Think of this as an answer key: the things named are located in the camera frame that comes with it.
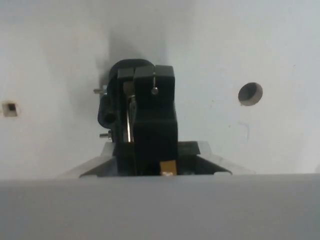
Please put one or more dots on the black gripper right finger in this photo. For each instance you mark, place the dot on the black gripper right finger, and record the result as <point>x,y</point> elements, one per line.
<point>207,160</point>

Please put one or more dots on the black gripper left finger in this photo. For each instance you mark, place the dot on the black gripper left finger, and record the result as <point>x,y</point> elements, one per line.
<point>100,162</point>

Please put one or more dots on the black D-SUB plug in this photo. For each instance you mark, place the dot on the black D-SUB plug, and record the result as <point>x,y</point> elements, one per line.
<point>152,120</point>

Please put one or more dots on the white task board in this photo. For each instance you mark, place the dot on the white task board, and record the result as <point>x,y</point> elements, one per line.
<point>250,50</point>

